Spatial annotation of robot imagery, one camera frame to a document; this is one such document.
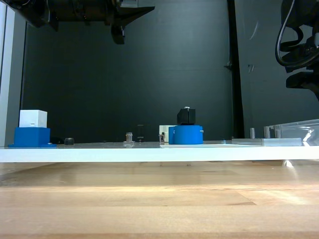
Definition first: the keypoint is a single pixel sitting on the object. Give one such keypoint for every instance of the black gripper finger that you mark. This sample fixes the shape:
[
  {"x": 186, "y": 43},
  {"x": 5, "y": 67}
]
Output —
[{"x": 132, "y": 13}]

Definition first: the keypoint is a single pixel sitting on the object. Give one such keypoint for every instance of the white taskboard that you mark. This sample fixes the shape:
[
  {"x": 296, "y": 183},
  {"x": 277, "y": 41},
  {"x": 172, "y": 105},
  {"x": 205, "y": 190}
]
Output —
[{"x": 149, "y": 154}]

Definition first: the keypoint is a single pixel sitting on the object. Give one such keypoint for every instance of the clear plastic tub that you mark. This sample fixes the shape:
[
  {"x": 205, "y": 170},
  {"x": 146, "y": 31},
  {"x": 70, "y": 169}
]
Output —
[{"x": 299, "y": 129}]

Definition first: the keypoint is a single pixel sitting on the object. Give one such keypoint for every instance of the small grey peg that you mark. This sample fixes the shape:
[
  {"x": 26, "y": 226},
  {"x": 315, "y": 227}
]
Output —
[
  {"x": 267, "y": 132},
  {"x": 277, "y": 132},
  {"x": 252, "y": 133}
]

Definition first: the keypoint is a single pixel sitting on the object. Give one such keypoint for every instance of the black clamp block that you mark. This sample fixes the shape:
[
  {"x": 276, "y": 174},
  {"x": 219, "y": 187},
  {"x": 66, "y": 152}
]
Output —
[{"x": 185, "y": 115}]

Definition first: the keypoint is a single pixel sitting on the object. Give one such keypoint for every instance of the white connector housing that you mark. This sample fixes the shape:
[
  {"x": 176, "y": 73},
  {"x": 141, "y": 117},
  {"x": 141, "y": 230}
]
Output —
[{"x": 164, "y": 130}]

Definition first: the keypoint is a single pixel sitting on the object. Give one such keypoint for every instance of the white cube plug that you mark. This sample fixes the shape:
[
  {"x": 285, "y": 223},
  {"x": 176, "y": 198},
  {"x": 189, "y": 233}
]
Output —
[{"x": 32, "y": 118}]

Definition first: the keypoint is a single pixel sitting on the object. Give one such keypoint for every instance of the black aluminium frame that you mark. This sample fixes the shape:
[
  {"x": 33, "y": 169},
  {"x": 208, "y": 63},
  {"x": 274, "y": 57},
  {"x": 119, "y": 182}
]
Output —
[{"x": 234, "y": 74}]

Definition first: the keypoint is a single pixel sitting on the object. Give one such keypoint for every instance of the small dark grey post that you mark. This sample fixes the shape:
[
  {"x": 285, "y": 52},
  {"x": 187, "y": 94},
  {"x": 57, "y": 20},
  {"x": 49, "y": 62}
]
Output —
[{"x": 140, "y": 132}]

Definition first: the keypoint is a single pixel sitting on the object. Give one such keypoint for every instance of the blue round mount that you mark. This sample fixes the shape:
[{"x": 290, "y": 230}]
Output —
[{"x": 187, "y": 135}]

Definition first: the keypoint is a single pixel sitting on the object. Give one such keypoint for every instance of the blue square mount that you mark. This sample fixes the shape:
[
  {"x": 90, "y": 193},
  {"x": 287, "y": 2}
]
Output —
[{"x": 31, "y": 137}]

